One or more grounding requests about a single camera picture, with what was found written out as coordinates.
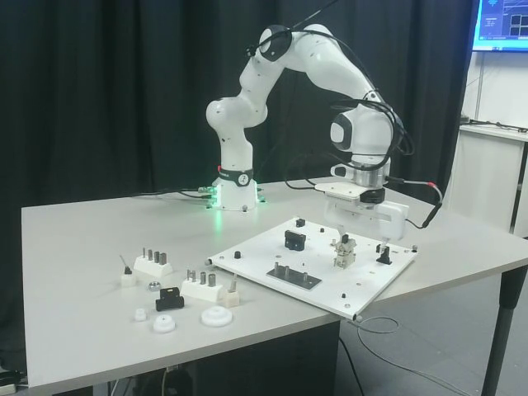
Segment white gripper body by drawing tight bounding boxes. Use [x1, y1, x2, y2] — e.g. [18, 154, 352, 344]
[323, 196, 409, 241]

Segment flat white mounting plate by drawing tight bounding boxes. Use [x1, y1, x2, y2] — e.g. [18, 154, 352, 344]
[315, 182, 365, 203]

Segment white task board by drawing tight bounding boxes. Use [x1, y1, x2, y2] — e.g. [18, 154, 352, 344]
[205, 215, 421, 321]

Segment white cabinet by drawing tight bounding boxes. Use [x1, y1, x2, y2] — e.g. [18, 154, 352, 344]
[446, 122, 528, 239]

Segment black table leg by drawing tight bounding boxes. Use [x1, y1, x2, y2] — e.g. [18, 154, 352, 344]
[481, 270, 521, 396]

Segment white large gear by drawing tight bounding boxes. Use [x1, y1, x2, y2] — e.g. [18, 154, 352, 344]
[200, 307, 235, 329]

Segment white peg holder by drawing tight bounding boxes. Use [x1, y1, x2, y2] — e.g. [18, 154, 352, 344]
[134, 254, 174, 278]
[181, 276, 219, 301]

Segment black under-table cabinet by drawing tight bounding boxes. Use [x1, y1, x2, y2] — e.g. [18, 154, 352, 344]
[26, 319, 342, 396]

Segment black D-SUB plug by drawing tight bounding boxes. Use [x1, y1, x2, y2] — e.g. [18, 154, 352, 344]
[155, 287, 187, 311]

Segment white medium gear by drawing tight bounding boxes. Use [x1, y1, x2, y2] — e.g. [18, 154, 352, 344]
[151, 315, 177, 333]

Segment blue screen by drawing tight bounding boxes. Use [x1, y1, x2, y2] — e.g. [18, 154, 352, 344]
[471, 0, 528, 53]

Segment black curtain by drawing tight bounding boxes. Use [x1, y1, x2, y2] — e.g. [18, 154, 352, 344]
[0, 0, 475, 375]

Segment thin black rod with wire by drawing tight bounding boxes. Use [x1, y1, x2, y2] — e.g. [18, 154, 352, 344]
[385, 175, 445, 230]

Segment silver wrist ring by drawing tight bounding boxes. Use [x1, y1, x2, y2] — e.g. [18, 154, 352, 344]
[351, 167, 387, 187]

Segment thin grey wire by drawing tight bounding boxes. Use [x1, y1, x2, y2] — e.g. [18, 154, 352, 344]
[349, 315, 401, 396]

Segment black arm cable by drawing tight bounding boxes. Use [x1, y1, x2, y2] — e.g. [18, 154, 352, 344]
[246, 0, 414, 174]

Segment black floor cable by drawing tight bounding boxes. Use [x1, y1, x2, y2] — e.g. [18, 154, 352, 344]
[338, 336, 360, 396]

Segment black base cable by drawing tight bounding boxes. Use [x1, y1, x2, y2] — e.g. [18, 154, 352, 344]
[139, 187, 218, 200]

